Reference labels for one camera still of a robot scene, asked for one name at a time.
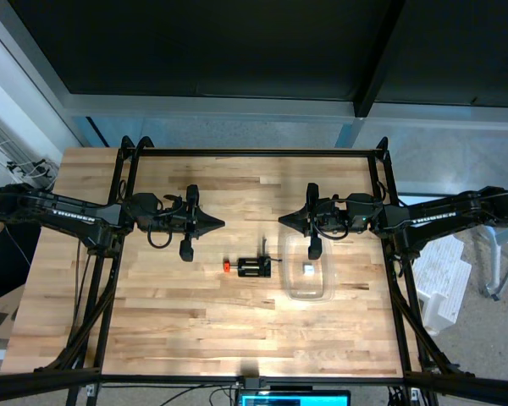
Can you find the black table level camera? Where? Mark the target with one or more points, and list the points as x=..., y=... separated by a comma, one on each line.
x=250, y=380

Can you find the black aluminium frame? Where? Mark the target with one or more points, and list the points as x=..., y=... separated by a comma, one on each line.
x=254, y=153

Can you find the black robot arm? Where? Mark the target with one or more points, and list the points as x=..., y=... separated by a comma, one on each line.
x=434, y=220
x=74, y=215

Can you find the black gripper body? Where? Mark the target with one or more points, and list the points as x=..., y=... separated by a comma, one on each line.
x=332, y=220
x=175, y=221

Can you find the grey metal stand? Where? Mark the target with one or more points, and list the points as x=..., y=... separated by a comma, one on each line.
x=496, y=262

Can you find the black vise with orange knob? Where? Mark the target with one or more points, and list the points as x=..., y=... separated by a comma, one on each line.
x=254, y=267

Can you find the cardboard box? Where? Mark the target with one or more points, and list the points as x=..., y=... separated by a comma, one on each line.
x=8, y=302

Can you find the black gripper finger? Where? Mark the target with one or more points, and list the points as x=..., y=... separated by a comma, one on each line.
x=300, y=225
x=203, y=228
x=300, y=216
x=203, y=217

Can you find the black wall post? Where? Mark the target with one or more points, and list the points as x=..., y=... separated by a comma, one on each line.
x=379, y=59

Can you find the laptop screen with blue edge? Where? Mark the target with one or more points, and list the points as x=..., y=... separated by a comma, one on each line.
x=292, y=399

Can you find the clear plastic tub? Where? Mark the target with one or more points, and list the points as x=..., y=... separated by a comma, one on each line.
x=309, y=287

